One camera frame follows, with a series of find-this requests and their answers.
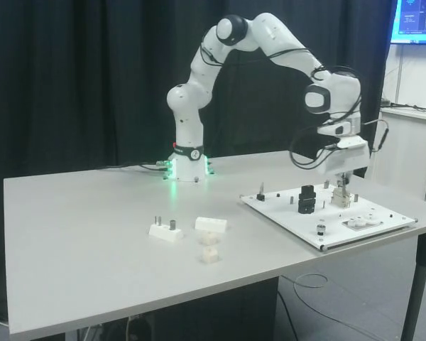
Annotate white box with dark window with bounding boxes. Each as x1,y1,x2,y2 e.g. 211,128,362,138
317,121,353,136

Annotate white peg holder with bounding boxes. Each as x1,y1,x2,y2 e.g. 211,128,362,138
148,222,184,243

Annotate blue screen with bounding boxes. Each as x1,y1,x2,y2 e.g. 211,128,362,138
390,0,426,45

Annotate black table leg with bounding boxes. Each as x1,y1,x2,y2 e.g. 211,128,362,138
400,227,426,341

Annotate beige connector block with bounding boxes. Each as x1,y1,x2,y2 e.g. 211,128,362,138
331,188,353,211

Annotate white task board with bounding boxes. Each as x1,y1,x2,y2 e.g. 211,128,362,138
239,182,418,253

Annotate black base cable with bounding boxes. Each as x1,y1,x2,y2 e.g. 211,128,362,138
102,160,172,173

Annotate grey floor cable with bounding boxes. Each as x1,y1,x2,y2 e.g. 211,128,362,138
279,272,406,341

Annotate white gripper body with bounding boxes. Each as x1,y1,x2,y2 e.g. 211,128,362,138
313,144,373,178

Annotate white cabinet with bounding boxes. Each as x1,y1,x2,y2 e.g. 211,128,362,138
368,104,426,206

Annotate long white holder with holes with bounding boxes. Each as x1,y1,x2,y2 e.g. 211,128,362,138
195,216,229,232

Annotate black curtains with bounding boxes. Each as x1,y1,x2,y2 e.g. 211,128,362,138
0,0,398,320

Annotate black D-SUB plug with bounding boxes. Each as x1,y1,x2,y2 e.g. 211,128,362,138
297,184,317,216

